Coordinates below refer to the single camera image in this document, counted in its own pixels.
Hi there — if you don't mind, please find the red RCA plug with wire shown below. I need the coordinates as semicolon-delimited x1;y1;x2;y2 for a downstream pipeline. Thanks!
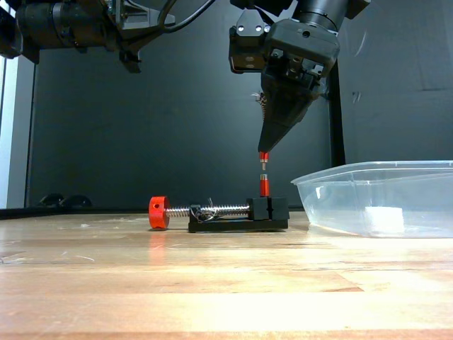
251;91;272;171

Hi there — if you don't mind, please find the red RCA socket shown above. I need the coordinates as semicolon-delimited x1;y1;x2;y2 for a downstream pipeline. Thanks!
259;173;272;198

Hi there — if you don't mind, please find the black clamp with red knob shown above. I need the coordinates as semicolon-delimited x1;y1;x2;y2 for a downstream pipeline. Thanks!
147;195;289;234

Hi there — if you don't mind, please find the clear plastic tub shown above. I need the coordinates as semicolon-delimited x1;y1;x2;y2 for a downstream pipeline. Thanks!
289;159;453;239

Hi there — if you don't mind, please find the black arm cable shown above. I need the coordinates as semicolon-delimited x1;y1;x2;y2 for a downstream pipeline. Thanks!
155;0;217;35

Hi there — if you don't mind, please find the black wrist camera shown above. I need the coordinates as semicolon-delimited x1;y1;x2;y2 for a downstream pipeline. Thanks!
228;9;272;74

